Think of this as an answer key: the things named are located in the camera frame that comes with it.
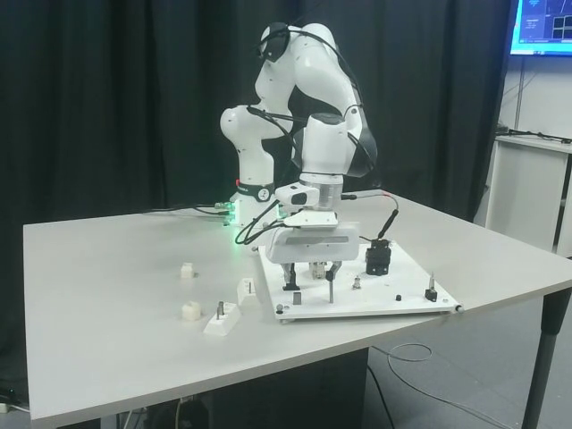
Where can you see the black curtain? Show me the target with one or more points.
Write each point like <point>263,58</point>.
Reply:
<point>111,111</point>

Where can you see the white task board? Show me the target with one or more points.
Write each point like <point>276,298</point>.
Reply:
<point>357,304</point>

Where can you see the white small gear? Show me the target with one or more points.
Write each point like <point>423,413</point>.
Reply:
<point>187,271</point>

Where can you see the black D-SUB plug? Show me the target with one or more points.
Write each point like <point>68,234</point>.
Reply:
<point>378,259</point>

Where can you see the metal USB plug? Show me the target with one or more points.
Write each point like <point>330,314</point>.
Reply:
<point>431,288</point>

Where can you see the thick metal round peg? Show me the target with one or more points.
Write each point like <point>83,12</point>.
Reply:
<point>220,310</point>

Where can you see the metal square peg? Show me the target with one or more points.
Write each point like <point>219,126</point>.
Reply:
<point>297,298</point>

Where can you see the white cabinet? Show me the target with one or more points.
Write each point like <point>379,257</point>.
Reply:
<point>527,196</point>

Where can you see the white medium gear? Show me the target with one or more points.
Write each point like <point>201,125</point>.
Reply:
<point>191,311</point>

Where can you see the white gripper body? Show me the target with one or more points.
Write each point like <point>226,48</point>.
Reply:
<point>313,248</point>

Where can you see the blue screen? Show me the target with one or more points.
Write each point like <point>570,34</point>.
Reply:
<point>543,27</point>

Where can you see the metal BNC plug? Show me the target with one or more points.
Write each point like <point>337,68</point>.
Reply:
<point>357,283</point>

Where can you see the flat white mounting plate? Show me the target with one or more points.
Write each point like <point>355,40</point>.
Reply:
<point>313,220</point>

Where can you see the large white peg holder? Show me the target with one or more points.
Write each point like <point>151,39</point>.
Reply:
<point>223,324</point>

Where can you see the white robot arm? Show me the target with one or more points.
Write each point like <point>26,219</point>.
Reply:
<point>313,85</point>

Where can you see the small white peg holder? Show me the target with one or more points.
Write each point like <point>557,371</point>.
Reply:
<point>246,297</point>

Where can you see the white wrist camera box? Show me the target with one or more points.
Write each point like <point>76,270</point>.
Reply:
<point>297,195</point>

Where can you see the black table leg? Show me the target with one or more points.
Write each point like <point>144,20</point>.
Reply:
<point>543,357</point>

